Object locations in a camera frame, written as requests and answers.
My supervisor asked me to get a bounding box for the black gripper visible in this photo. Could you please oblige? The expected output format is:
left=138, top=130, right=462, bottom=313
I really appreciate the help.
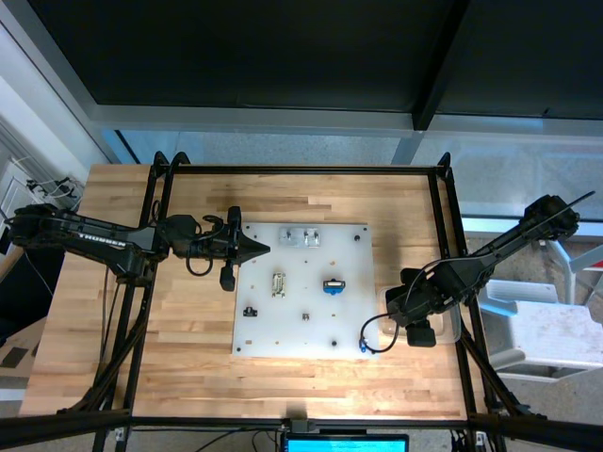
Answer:
left=386, top=267, right=448, bottom=348
left=195, top=205, right=272, bottom=293

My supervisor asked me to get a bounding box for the clear plastic tub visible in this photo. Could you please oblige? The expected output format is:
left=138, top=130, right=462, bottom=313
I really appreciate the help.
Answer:
left=378, top=284, right=463, bottom=346

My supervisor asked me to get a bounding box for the white board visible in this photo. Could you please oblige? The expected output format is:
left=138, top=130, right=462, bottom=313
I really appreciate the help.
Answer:
left=231, top=221, right=381, bottom=360

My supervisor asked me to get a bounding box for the blue screen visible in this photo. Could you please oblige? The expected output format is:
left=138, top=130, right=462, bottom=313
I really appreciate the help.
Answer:
left=282, top=433, right=410, bottom=452

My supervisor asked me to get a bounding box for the white step stool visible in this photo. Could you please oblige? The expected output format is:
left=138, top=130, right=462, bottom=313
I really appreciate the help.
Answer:
left=480, top=277, right=603, bottom=383

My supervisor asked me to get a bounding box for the grey metal stand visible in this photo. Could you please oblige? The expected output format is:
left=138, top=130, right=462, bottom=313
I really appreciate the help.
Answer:
left=536, top=230, right=603, bottom=307

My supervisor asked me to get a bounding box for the black case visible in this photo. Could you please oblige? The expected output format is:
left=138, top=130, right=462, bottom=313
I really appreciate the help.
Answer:
left=0, top=244, right=65, bottom=349

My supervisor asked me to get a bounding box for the cardboard sheet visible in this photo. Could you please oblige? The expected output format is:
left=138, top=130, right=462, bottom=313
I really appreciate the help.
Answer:
left=0, top=317, right=48, bottom=378

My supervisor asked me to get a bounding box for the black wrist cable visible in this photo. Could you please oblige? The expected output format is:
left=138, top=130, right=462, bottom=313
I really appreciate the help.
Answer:
left=360, top=313, right=402, bottom=355
left=186, top=251, right=214, bottom=278

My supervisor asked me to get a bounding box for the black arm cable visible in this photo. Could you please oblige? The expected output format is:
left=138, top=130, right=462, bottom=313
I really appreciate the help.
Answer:
left=541, top=190, right=596, bottom=222

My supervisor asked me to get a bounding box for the black wall column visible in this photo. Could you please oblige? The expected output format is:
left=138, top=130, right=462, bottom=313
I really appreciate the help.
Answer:
left=413, top=0, right=472, bottom=132

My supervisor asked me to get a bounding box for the black frame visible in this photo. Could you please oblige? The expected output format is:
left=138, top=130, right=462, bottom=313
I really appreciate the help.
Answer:
left=0, top=150, right=603, bottom=452

